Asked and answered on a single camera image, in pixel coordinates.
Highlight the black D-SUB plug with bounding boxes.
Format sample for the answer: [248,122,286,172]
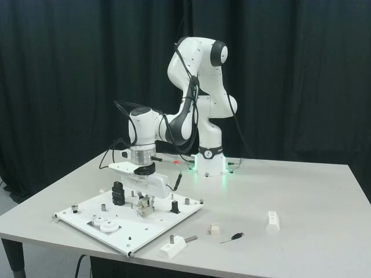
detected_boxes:
[111,181,126,207]

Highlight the black curtains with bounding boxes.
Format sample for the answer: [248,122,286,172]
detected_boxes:
[0,0,371,203]

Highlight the white two-peg holder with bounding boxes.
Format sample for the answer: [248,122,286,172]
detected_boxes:
[157,236,187,259]

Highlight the black cable with grey plug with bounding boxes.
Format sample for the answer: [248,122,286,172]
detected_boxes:
[227,86,243,174]

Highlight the flat white mounting plate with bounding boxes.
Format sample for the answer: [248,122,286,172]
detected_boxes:
[108,162,137,175]

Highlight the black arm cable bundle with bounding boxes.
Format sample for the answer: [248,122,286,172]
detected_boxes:
[114,43,203,154]

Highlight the beige waterproof plug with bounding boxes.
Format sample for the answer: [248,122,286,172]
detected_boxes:
[137,196,154,218]

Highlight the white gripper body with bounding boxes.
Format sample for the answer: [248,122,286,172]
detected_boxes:
[121,173,170,199]

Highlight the black camera cable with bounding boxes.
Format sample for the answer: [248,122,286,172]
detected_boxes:
[98,138,131,170]

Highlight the white task board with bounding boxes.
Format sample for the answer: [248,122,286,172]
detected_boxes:
[52,188,205,258]

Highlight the black USB plug with cable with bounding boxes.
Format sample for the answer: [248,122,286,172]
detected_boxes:
[219,231,245,244]

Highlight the white three-hole holder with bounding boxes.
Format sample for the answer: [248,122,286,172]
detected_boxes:
[265,211,281,232]

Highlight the silver wrist ring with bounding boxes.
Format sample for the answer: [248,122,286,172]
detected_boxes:
[129,146,157,166]

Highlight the black table leg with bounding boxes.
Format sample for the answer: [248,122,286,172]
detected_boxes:
[1,237,26,278]

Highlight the black cable under table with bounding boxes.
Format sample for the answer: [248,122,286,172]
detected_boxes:
[75,254,91,278]

